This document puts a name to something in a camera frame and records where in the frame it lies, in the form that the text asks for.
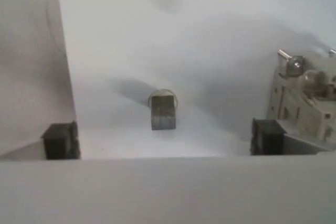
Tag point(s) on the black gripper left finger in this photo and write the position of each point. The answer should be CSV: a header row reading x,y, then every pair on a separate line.
x,y
59,142

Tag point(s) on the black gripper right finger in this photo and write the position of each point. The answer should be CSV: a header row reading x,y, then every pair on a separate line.
x,y
267,137

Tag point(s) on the metal square peg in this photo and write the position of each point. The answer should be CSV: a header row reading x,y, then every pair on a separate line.
x,y
162,115

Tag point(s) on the white plug holder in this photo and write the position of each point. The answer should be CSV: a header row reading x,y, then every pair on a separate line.
x,y
302,108

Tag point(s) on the metal bolt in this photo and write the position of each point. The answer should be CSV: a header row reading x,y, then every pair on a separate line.
x,y
295,66

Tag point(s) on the white task board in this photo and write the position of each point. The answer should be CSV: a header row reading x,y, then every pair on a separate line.
x,y
136,51

